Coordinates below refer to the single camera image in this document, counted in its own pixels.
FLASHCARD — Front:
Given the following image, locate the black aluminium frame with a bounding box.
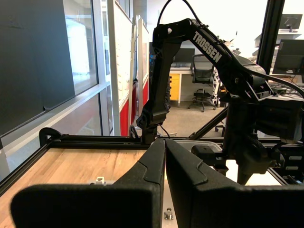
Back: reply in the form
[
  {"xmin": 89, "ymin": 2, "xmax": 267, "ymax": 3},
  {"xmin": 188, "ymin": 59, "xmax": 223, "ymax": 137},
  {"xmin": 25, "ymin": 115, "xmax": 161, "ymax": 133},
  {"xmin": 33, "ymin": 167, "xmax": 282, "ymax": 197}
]
[{"xmin": 0, "ymin": 0, "xmax": 304, "ymax": 190}]

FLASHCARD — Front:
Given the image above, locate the black office chair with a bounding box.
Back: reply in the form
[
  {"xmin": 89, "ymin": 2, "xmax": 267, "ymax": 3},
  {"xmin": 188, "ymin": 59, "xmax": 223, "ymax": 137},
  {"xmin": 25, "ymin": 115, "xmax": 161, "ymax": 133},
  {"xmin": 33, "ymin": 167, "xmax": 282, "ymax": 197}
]
[{"xmin": 187, "ymin": 54, "xmax": 217, "ymax": 113}]

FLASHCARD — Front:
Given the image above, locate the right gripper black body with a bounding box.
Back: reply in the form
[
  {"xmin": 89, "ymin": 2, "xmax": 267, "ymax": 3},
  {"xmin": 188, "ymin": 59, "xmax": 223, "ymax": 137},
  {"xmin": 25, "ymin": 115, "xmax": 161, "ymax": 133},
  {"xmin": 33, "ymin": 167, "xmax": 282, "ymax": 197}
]
[{"xmin": 191, "ymin": 97, "xmax": 265, "ymax": 166}]

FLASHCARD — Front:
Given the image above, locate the yellow drawer cabinet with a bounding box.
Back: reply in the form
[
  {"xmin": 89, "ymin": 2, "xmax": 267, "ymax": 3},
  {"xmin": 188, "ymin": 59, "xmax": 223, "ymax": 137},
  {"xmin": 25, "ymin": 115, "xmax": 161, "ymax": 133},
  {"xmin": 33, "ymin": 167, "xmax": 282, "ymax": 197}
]
[{"xmin": 169, "ymin": 73, "xmax": 181, "ymax": 102}]

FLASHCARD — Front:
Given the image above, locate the black computer monitor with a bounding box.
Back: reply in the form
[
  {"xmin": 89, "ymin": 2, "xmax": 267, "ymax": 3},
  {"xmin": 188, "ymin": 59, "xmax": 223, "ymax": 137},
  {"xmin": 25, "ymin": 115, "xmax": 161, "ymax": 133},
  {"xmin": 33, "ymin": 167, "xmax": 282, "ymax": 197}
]
[
  {"xmin": 280, "ymin": 13, "xmax": 304, "ymax": 33},
  {"xmin": 174, "ymin": 48, "xmax": 196, "ymax": 67},
  {"xmin": 272, "ymin": 39, "xmax": 304, "ymax": 75}
]

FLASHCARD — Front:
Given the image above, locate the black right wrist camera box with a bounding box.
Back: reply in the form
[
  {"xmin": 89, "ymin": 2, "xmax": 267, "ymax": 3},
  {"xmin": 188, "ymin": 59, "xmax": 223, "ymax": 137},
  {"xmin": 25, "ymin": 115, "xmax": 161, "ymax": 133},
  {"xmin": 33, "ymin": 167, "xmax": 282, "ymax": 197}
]
[{"xmin": 256, "ymin": 98, "xmax": 304, "ymax": 144}]

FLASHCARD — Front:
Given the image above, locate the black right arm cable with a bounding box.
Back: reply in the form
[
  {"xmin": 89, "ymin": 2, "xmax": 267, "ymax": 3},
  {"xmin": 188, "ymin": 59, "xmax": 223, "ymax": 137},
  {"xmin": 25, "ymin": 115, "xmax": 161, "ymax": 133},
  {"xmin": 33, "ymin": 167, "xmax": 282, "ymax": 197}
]
[{"xmin": 156, "ymin": 0, "xmax": 304, "ymax": 95}]

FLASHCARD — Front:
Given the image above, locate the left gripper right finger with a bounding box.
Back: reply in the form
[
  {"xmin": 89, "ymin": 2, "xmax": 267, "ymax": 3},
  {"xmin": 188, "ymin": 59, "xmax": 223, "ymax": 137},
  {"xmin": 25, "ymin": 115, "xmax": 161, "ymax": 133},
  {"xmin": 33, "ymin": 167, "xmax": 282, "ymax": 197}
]
[{"xmin": 166, "ymin": 139, "xmax": 304, "ymax": 228}]

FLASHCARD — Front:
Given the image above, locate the white desk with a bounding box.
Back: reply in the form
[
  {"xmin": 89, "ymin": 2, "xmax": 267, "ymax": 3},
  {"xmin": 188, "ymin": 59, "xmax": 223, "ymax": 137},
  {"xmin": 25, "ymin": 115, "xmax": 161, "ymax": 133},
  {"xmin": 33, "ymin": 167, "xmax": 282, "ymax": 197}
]
[{"xmin": 170, "ymin": 66, "xmax": 194, "ymax": 105}]

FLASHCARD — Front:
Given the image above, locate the white partition with red base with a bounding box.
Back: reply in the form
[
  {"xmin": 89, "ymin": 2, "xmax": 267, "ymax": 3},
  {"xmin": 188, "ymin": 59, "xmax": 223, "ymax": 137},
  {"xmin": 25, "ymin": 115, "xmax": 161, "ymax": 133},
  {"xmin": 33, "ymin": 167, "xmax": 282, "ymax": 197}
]
[
  {"xmin": 108, "ymin": 0, "xmax": 133, "ymax": 136},
  {"xmin": 136, "ymin": 15, "xmax": 151, "ymax": 109}
]

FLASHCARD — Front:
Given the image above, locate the small silver screw fitting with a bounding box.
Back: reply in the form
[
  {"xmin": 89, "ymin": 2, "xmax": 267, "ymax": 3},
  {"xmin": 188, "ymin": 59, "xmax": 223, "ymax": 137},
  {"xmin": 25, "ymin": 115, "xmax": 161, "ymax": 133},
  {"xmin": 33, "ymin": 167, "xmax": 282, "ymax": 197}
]
[{"xmin": 163, "ymin": 207, "xmax": 174, "ymax": 221}]

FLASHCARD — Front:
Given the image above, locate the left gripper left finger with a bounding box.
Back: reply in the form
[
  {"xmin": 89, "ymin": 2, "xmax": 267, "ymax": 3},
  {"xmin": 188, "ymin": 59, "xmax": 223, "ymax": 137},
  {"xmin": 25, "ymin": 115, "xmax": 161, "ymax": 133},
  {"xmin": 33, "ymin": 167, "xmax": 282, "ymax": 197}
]
[{"xmin": 10, "ymin": 138, "xmax": 166, "ymax": 228}]

